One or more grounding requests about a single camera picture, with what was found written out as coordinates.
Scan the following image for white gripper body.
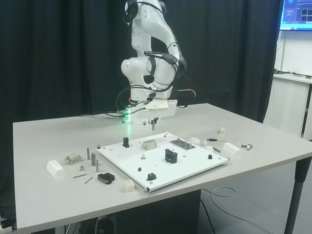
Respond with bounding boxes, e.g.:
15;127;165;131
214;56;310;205
132;99;177;123

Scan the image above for white peg holder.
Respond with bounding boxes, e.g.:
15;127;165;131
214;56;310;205
46;159;67;178
222;142;242;156

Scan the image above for white task board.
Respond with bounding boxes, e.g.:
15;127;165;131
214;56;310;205
96;131;231;194

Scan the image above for black D-SUB plug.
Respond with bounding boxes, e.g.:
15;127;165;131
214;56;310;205
97;172;116;185

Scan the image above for grey waterproof plug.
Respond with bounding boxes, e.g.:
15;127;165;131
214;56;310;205
63;152;78;165

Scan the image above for black box under table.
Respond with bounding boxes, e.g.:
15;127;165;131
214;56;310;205
107;189;202;234

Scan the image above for black curtains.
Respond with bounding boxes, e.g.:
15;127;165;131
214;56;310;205
0;0;281;221

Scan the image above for white cabinet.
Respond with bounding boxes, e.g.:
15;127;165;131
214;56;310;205
264;72;312;141

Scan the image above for dark table leg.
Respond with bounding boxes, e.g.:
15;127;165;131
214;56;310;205
289;157;307;234

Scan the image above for blue screen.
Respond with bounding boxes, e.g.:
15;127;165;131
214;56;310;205
279;0;312;32

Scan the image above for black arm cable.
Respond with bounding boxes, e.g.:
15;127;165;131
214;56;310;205
116;84;137;116

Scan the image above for black table cable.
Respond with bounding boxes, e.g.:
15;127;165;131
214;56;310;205
79;110;129;119

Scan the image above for grey floor cable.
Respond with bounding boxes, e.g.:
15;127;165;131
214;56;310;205
201;186;301;234

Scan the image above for black cables on cabinet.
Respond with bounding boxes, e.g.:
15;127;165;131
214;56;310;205
273;69;312;79

